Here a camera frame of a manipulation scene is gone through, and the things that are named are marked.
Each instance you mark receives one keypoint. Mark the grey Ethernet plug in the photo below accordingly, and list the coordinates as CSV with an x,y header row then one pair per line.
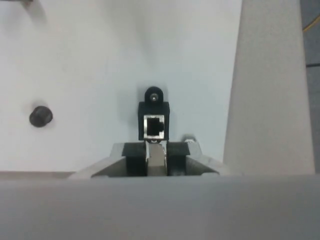
x,y
156,160

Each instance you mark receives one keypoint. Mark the white task board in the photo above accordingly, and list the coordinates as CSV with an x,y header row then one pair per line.
x,y
100,62

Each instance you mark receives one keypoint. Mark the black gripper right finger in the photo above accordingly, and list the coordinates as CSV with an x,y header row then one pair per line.
x,y
176,157

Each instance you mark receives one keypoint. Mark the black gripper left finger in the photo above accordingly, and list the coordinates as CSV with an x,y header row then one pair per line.
x,y
133,156

